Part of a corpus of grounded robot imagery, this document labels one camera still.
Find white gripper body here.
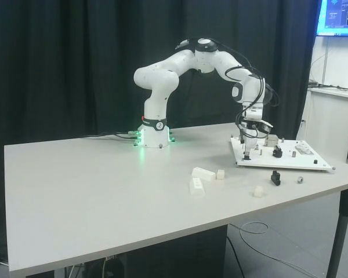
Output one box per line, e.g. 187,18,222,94
244,133,260,154

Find grey metal connector block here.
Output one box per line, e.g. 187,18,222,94
263,134,280,147

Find white task board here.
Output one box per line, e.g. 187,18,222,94
230,135,336,175

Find black plug with holder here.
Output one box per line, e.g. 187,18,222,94
269,170,282,186

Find long white holder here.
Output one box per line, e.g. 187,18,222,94
188,177,205,199
191,166,216,181

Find dark table leg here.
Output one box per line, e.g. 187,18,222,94
327,185,348,278

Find blue screen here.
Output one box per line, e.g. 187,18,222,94
316,0,348,37

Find black curtain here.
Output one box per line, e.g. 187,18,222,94
0,0,323,263

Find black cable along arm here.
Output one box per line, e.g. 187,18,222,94
217,43,281,108

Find black looping robot cable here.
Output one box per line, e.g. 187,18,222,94
225,65,265,137

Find grey cable on floor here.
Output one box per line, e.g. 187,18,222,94
238,221,332,273

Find black base cables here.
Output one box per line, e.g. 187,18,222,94
83,131,140,143

